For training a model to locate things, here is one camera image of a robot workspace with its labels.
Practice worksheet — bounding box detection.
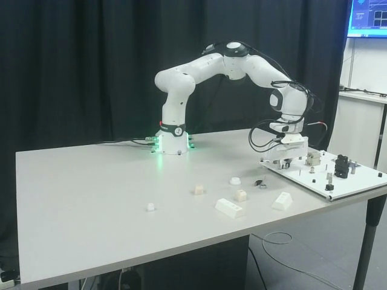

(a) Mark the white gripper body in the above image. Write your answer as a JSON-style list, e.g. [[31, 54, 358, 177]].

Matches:
[[261, 135, 310, 166]]

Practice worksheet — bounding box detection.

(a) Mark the white wedge holder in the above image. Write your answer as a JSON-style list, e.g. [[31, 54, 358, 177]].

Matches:
[[270, 191, 294, 210]]

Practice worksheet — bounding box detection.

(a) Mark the black D-SUB plug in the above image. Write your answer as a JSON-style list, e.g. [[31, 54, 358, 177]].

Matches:
[[333, 153, 349, 179]]

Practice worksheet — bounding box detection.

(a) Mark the white task board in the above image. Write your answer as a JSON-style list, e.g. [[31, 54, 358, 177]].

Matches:
[[258, 149, 387, 202]]

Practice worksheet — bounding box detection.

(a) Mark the long white holder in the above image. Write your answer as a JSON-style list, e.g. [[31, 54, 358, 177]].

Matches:
[[215, 197, 246, 219]]

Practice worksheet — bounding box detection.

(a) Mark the white cabinet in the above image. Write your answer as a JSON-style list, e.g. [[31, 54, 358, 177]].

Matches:
[[336, 38, 387, 170]]

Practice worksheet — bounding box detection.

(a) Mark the dark grey table leg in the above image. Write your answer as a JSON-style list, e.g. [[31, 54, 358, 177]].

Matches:
[[353, 193, 387, 290]]

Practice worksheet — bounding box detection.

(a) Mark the blue screen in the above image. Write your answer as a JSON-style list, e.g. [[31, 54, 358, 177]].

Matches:
[[346, 0, 387, 39]]

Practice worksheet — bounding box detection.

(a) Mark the black curtain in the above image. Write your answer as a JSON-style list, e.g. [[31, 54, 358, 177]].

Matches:
[[0, 0, 354, 274]]

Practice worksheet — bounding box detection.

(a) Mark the black looped gripper cable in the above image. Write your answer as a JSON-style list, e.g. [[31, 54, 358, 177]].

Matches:
[[248, 120, 287, 153]]

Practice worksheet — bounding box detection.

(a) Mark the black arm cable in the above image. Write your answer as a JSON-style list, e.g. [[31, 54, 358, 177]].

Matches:
[[204, 40, 322, 122]]

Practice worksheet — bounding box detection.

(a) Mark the grey floor cable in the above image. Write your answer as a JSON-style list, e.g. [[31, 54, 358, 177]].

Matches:
[[250, 231, 355, 290]]

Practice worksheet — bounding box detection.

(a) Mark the black base cable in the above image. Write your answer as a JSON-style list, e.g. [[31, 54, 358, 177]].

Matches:
[[101, 137, 158, 147]]

